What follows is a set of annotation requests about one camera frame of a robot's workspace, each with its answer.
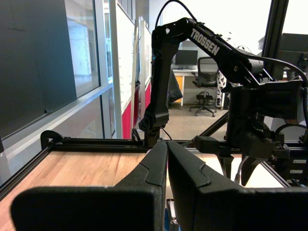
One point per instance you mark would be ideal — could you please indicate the black computer monitor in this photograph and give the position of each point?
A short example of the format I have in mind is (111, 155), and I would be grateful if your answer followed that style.
(186, 57)
(293, 45)

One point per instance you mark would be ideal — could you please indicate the yellow drawer cabinet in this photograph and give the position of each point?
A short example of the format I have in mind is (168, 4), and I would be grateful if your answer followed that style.
(181, 84)

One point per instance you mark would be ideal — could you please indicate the blue connector mount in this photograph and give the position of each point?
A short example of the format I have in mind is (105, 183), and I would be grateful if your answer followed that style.
(166, 220)

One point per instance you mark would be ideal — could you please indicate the silver d-sub connector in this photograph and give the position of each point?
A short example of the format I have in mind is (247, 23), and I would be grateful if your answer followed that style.
(173, 211)

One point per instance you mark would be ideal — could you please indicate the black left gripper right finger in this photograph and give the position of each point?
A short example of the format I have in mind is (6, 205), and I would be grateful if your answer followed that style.
(228, 209)

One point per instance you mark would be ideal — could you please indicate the white desk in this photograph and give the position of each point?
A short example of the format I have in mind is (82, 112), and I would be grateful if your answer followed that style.
(186, 71)

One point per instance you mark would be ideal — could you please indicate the black cloth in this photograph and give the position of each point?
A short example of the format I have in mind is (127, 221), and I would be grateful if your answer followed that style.
(174, 92)

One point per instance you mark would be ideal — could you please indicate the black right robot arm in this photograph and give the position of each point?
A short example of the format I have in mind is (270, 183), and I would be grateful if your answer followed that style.
(158, 84)

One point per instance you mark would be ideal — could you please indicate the white red partition panel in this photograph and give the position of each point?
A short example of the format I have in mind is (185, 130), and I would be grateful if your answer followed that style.
(145, 60)
(125, 72)

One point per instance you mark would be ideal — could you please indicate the black office chair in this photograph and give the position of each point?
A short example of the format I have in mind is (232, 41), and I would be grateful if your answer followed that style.
(205, 79)

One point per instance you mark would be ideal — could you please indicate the white lattice stand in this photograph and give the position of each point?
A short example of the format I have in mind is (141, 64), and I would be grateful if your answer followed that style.
(221, 89)

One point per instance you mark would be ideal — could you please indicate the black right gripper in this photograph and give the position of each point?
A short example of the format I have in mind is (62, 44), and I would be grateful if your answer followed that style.
(262, 103)

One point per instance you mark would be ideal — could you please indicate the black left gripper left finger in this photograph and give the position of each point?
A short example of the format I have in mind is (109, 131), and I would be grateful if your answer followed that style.
(96, 209)

